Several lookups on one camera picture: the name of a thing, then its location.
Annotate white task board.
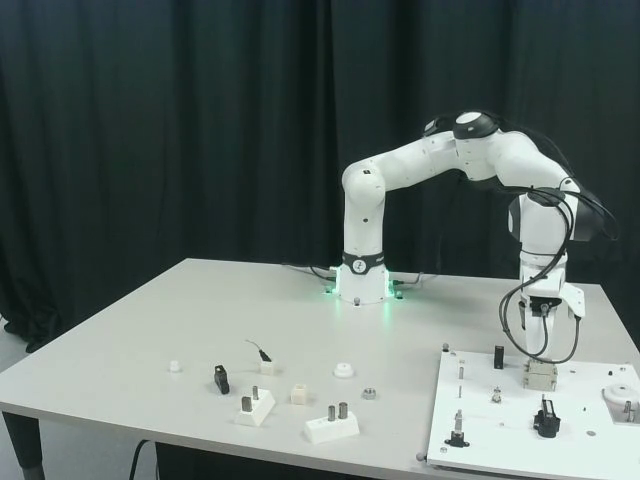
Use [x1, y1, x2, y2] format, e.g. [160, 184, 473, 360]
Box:
[423, 348, 640, 471]

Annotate white square peg holder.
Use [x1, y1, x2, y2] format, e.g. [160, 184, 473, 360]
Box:
[233, 389, 276, 428]

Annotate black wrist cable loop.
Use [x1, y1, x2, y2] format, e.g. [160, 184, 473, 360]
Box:
[501, 272, 531, 354]

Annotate black base cable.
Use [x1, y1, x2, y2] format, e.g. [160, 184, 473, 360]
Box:
[281, 261, 341, 281]

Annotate black Ethernet plug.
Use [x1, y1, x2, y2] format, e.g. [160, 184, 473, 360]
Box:
[244, 339, 274, 363]

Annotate grey base cable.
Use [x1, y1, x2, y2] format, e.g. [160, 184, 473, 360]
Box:
[391, 272, 426, 292]

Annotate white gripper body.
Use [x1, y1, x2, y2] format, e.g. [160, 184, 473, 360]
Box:
[519, 299, 558, 362]

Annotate grey multi-pin connector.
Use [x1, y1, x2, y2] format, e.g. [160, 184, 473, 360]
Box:
[521, 360, 559, 391]

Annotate black table leg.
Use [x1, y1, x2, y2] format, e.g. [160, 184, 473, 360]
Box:
[1, 410, 42, 480]

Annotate black floor cable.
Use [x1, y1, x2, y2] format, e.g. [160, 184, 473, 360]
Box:
[130, 438, 153, 480]

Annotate white round peg holder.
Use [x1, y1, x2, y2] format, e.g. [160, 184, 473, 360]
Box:
[305, 412, 361, 445]

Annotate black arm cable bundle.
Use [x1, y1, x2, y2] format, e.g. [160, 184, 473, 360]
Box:
[499, 112, 620, 281]

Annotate black curtain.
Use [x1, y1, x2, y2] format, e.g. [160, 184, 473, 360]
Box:
[0, 0, 640, 354]

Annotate flat white mount plate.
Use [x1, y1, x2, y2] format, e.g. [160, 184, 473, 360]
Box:
[559, 284, 587, 321]

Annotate white large gear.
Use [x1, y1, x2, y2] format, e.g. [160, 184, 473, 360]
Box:
[602, 381, 640, 407]

